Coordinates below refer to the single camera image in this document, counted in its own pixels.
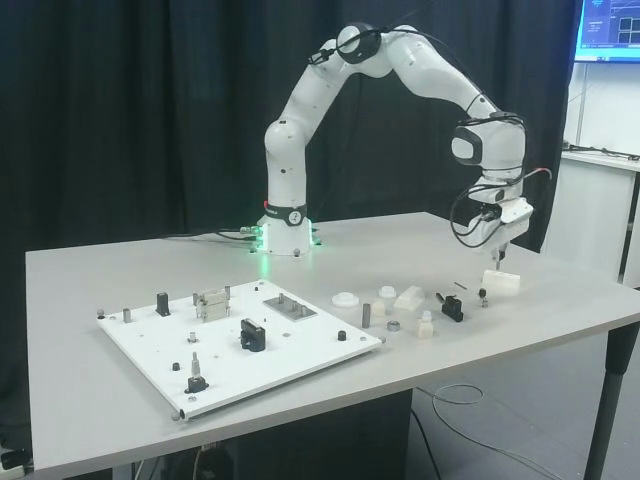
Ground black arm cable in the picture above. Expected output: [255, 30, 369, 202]
[307, 23, 501, 119]

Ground black D-SUB plug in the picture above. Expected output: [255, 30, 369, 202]
[238, 317, 267, 352]

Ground white plug holder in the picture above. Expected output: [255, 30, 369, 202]
[414, 309, 434, 342]

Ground white wedge holder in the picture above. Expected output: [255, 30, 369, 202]
[392, 284, 427, 312]

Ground black base cables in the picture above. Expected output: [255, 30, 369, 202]
[213, 226, 262, 243]

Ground grey floor cable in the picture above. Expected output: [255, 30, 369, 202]
[430, 382, 601, 454]

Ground white task board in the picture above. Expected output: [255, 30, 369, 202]
[94, 278, 387, 422]

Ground red and black cable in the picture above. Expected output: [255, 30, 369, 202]
[518, 166, 554, 202]

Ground blue screen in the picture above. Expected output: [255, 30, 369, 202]
[574, 0, 640, 64]

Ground white block with metal pins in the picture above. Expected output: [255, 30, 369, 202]
[191, 284, 232, 324]

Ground black looped wrist cable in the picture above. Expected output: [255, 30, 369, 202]
[448, 169, 526, 250]

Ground white peg holder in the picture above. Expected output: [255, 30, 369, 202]
[481, 269, 522, 297]

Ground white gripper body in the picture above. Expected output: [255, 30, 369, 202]
[469, 213, 530, 252]

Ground white cabinet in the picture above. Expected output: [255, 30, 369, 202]
[541, 148, 640, 289]

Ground black table leg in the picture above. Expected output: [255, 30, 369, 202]
[583, 329, 632, 480]

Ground black box under table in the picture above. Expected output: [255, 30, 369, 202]
[203, 387, 414, 480]

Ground black plug with rod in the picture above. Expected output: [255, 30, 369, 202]
[434, 291, 467, 322]

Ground black curtain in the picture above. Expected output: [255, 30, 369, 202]
[0, 0, 585, 444]

